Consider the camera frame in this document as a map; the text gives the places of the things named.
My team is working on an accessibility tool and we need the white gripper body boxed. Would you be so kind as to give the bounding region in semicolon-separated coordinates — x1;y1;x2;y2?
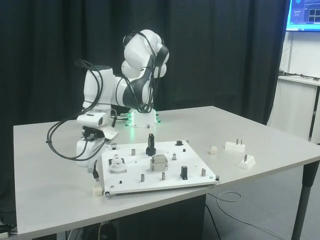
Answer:
75;138;104;169

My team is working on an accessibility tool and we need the white large gear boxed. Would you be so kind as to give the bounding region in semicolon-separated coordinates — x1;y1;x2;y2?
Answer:
109;163;126;174

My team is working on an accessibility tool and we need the flat white mounting plate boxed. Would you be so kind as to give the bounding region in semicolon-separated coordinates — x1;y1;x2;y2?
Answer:
102;128;119;140

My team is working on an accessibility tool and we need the grey waterproof plug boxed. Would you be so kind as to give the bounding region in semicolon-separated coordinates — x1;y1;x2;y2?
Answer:
149;154;167;173

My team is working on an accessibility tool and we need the white task board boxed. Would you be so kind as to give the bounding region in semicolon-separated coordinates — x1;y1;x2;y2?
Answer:
100;139;221;198

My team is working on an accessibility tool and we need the black curtain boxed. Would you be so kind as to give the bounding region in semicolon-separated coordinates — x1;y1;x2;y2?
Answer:
0;0;292;227

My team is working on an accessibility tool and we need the white sloped peg holder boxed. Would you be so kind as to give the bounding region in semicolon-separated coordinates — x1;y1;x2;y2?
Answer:
224;141;246;153

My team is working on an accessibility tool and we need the white long peg holder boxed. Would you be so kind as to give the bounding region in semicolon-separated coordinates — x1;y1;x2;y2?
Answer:
237;156;256;170

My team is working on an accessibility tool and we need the white cabinet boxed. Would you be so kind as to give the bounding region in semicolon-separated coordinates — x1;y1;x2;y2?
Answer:
266;72;320;146

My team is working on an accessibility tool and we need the dark table leg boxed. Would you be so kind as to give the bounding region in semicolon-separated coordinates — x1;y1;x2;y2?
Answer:
291;159;320;240

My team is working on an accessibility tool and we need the blue screen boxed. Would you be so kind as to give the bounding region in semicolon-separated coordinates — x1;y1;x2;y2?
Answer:
284;0;320;33

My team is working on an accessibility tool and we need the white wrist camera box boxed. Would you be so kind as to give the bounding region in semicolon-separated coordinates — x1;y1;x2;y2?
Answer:
76;111;111;131

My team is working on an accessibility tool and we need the black base cable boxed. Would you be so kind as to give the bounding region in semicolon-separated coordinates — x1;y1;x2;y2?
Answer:
109;106;133;126

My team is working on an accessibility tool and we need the grey floor cable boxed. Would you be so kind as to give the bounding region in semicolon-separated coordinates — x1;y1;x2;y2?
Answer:
207;191;296;240

